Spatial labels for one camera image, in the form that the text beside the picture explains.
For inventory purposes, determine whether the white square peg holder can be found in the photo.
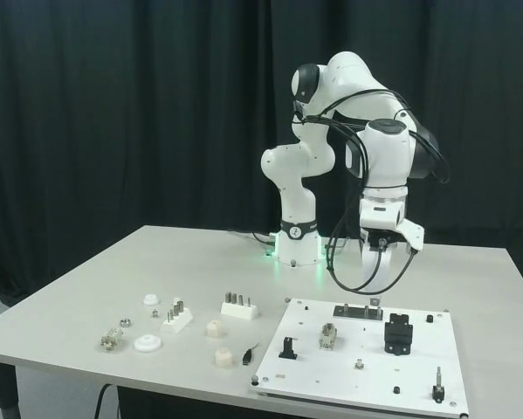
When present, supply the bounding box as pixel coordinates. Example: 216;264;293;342
219;300;261;323

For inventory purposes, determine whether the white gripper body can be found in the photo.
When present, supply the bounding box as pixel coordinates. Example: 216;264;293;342
360;243;408;293

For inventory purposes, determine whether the black curtain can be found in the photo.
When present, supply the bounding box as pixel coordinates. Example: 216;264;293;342
0;0;523;302

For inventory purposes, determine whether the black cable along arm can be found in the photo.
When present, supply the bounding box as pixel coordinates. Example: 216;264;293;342
292;88;451;185

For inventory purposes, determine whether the black cable under table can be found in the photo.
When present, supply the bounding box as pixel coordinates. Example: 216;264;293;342
95;382;119;419

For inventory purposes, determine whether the white task board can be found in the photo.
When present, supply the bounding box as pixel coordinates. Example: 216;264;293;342
248;298;471;416

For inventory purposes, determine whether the white large gear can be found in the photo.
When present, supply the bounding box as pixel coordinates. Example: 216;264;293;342
133;333;164;354

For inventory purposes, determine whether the cream plug holder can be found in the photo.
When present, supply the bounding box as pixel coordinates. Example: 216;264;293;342
213;347;237;370
204;319;226;339

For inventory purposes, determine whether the white round peg holder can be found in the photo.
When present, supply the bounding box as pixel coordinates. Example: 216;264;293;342
160;305;196;335

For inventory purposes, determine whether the black D-SUB plug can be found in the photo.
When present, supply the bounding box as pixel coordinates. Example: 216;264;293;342
382;312;416;354

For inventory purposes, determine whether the metal waterproof plug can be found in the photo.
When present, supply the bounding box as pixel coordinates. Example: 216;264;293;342
99;328;125;352

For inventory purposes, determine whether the dark table leg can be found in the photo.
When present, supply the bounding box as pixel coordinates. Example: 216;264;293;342
0;356;21;419

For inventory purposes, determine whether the black USB plug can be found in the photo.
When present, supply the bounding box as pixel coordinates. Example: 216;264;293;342
241;342;260;366

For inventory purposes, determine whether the black looping gripper cable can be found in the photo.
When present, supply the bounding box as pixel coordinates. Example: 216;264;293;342
325;126;420;294

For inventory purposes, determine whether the black cable at arm foot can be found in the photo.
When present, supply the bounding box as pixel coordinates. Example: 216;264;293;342
227;228;282;246

